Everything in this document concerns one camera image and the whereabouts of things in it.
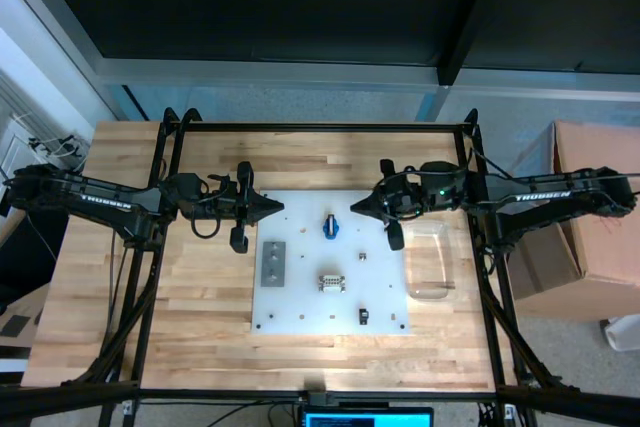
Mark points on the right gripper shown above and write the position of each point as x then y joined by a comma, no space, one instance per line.
395,197

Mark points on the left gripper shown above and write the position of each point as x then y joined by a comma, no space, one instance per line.
243,207

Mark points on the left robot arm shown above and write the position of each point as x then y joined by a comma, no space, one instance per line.
100,199

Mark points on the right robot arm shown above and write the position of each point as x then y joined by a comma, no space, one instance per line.
540,194

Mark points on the clear plastic container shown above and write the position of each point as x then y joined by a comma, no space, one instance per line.
430,292

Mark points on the beige many-pin connector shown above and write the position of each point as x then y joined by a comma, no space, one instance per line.
329,283

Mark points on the grey metal plate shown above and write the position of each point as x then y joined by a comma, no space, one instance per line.
265,282

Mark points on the white task board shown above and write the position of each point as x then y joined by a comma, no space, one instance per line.
300,297

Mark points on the black block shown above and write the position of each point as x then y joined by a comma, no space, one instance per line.
364,315

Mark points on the cardboard box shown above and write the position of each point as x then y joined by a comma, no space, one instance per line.
600,147

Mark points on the blue screen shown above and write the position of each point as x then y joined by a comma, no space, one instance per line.
365,419

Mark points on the black frame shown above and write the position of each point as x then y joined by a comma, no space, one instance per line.
225,391

